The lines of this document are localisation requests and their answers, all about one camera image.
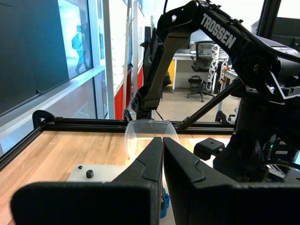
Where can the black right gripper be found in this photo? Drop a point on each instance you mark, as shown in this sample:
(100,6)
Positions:
(209,147)

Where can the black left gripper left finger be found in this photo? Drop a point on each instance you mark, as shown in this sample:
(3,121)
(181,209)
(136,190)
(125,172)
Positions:
(93,206)

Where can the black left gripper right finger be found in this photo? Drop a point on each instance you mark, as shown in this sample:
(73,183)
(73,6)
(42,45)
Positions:
(234,206)

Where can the black Trossen right robot arm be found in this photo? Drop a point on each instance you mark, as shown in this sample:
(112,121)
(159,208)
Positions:
(218,35)

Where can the short black stud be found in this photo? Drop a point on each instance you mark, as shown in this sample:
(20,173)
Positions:
(89,174)

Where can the white board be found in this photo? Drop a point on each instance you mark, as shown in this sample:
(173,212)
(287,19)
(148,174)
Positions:
(105,172)

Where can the blue D-sub connector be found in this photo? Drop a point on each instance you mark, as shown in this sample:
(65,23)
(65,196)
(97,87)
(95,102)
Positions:
(165,204)

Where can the clear plastic tub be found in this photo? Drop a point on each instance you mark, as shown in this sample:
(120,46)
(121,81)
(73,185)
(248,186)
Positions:
(140,131)

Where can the white lattice stand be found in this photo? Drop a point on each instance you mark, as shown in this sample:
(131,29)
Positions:
(214,63)

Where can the black office chair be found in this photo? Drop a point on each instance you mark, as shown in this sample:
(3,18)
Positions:
(201,61)

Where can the white desk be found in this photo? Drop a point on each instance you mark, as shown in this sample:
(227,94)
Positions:
(182,56)

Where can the red partition panel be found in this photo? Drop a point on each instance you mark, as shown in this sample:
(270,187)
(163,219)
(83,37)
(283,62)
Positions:
(118,103)

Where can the person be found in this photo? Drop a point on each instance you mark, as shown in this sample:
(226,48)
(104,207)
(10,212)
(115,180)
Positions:
(80,47)

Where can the black aluminium frame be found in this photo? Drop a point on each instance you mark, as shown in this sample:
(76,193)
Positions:
(93,122)

